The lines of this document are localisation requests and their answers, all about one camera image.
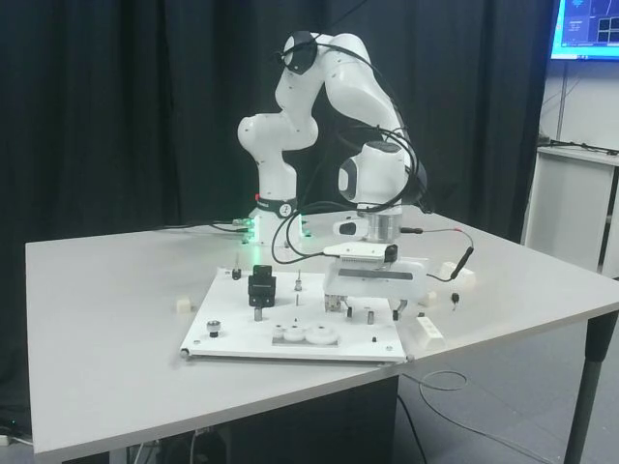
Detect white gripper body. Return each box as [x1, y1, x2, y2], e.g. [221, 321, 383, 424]
[322, 257, 431, 308]

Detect long white peg holder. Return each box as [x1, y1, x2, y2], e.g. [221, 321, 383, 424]
[414, 313, 447, 351]

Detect white large gear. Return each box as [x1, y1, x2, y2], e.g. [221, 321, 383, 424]
[303, 322, 331, 346]

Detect large white block holder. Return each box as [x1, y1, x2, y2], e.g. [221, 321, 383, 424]
[436, 260, 478, 290]

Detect thin black rod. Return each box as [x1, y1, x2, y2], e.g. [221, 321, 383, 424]
[449, 246, 476, 281]

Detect white task board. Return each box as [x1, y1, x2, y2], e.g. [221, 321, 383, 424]
[179, 266, 416, 365]

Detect white cabinet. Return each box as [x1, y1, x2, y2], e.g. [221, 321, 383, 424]
[520, 143, 619, 282]

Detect dark grey table leg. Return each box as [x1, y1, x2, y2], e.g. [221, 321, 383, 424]
[562, 312, 609, 464]

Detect black curtain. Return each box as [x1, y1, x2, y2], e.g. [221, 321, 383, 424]
[0, 0, 557, 233]

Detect blue screen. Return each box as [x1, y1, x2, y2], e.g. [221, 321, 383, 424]
[548, 0, 619, 62]

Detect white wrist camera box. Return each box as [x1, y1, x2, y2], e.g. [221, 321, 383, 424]
[322, 242, 400, 268]

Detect grey floor cable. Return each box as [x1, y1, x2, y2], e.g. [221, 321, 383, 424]
[416, 368, 481, 437]

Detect thin black rod wire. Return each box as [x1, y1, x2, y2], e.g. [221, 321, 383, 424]
[399, 223, 478, 282]

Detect black looped cable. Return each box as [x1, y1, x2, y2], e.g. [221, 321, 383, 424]
[271, 206, 360, 265]

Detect black base cables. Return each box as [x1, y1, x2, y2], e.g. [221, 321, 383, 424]
[165, 218, 253, 235]

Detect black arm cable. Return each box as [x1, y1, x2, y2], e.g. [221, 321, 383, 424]
[276, 32, 435, 215]

